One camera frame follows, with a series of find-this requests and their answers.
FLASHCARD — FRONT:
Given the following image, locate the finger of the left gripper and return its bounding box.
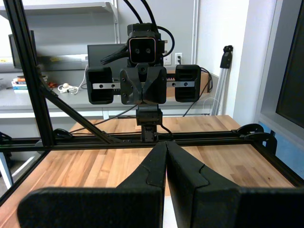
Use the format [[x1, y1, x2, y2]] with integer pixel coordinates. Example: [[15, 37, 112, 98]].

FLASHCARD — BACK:
[[120, 68, 144, 105], [142, 67, 167, 105]]

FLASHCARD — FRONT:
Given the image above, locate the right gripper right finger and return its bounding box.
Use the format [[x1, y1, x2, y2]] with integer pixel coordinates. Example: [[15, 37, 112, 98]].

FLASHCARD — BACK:
[[167, 141, 304, 228]]

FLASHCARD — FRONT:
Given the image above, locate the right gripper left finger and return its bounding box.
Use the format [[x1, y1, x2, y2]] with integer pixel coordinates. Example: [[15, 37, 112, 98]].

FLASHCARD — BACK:
[[17, 141, 167, 228]]

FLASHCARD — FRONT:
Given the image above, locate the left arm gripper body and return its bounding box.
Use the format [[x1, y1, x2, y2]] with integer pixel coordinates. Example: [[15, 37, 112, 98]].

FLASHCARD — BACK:
[[85, 63, 201, 105]]

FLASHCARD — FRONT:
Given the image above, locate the white taskboard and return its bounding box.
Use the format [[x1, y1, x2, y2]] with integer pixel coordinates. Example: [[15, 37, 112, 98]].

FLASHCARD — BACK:
[[163, 190, 179, 228]]

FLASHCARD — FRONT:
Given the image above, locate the black computer monitor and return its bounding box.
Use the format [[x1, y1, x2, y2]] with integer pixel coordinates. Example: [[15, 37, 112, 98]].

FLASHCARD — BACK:
[[8, 30, 38, 70], [87, 44, 130, 69]]

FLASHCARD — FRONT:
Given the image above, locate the grey desk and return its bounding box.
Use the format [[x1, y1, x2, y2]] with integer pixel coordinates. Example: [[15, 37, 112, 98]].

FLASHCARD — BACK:
[[0, 71, 220, 119]]

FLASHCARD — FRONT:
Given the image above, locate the aluminium tripod stand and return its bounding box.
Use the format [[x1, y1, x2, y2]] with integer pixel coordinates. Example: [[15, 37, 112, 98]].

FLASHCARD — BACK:
[[212, 45, 235, 117]]

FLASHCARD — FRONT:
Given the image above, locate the stack of books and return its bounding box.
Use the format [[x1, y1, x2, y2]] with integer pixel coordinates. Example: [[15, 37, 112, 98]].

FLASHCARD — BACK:
[[11, 77, 29, 91]]

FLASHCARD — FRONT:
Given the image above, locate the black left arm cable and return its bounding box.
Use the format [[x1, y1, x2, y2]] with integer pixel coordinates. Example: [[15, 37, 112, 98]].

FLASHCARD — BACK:
[[101, 0, 176, 67]]

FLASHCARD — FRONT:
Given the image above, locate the white cord bundle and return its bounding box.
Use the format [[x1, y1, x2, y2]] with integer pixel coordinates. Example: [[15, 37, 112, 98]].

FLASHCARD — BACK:
[[57, 68, 88, 95]]

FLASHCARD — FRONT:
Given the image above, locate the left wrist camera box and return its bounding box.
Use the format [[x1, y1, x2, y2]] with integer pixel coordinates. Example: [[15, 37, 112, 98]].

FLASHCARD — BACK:
[[127, 32, 159, 65]]

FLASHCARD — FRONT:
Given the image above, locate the black aluminium frame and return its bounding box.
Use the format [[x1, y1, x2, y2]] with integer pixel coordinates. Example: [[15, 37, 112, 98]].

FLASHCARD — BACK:
[[0, 0, 304, 209]]

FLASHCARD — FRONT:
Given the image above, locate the white wall shelf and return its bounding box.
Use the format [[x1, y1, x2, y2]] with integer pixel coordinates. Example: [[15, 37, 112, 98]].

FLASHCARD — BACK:
[[0, 1, 119, 24]]

